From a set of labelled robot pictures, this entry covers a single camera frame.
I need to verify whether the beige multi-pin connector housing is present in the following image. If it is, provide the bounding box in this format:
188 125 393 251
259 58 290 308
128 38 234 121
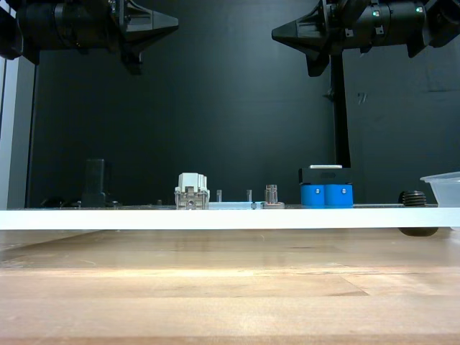
174 172 211 211

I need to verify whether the black rubber board foot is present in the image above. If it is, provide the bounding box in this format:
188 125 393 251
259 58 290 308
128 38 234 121
397 226 440 238

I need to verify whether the black wall post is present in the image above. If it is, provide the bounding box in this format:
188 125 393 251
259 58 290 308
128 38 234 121
322 53 352 170

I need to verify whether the blue and black socket mount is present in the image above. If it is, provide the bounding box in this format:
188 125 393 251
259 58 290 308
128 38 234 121
298 164 355 208

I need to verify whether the clear acrylic block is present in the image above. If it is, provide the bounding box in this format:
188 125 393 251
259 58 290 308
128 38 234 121
208 189 265 211

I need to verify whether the small black clamp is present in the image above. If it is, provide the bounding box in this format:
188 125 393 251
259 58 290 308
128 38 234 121
80 157 113 208

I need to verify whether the black threaded screw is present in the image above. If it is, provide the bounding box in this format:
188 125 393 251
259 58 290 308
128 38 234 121
397 189 426 208

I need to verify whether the small metal connector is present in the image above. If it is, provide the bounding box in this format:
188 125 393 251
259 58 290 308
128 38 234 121
262 183 286 210

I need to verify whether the clear plastic tub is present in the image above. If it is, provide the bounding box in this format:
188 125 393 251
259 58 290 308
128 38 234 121
419 171 460 231

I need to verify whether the white taskboard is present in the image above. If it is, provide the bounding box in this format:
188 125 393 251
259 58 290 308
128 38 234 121
0 203 460 231

